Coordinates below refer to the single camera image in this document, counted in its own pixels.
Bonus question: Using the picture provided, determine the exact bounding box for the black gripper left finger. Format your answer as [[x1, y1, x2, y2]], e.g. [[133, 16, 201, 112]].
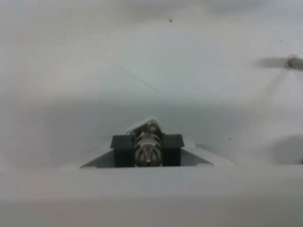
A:
[[80, 134, 137, 169]]

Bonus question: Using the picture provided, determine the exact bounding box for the white task board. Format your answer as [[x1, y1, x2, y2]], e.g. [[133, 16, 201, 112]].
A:
[[0, 0, 303, 170]]

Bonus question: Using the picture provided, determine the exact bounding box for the metal BNC plug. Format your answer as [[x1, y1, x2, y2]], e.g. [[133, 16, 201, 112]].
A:
[[133, 132, 164, 167]]

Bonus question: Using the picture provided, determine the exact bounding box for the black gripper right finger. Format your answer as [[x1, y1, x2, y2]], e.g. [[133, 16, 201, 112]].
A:
[[160, 133, 214, 167]]

